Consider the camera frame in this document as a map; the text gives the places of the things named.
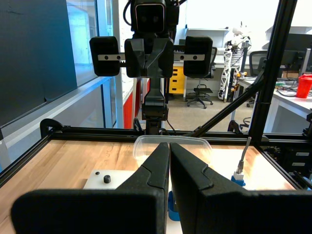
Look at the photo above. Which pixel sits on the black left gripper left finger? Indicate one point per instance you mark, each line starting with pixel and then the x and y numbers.
pixel 97 212

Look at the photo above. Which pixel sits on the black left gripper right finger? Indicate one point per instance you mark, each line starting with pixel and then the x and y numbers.
pixel 231 212

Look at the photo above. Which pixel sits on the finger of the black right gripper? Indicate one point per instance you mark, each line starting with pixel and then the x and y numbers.
pixel 135 51
pixel 163 51

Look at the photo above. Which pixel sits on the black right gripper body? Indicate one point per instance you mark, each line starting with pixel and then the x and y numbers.
pixel 104 48

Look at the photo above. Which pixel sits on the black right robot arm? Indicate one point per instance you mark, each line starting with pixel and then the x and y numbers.
pixel 156 109

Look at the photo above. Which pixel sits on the white task board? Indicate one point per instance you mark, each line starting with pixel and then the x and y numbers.
pixel 102 181

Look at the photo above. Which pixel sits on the yellow drawer cabinet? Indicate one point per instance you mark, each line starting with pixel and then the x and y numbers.
pixel 177 80

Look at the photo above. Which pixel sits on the black knurled knob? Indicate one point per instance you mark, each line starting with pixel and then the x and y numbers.
pixel 107 179

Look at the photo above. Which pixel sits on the black office chair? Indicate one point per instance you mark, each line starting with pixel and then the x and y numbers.
pixel 256 63
pixel 202 90

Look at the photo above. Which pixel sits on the red cabinet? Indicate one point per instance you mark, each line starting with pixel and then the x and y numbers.
pixel 128 109

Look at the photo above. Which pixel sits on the white lattice structure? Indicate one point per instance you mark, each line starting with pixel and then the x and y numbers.
pixel 226 58

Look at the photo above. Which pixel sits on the clear plastic tub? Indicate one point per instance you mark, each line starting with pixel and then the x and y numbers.
pixel 146 146

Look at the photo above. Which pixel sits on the white desk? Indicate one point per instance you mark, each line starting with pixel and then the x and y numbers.
pixel 290 101

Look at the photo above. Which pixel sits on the black monitor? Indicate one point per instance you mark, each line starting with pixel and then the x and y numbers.
pixel 296 54

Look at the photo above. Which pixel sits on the red plastic container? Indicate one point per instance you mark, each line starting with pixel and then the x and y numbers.
pixel 304 86

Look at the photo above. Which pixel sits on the small blue socket mount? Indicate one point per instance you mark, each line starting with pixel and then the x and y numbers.
pixel 237 181

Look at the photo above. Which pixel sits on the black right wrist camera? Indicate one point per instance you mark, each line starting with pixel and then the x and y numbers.
pixel 149 17

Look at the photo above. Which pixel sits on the blue and black socket mount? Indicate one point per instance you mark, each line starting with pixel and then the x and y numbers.
pixel 171 207

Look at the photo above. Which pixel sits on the black table frame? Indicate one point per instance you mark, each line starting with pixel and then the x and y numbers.
pixel 97 131

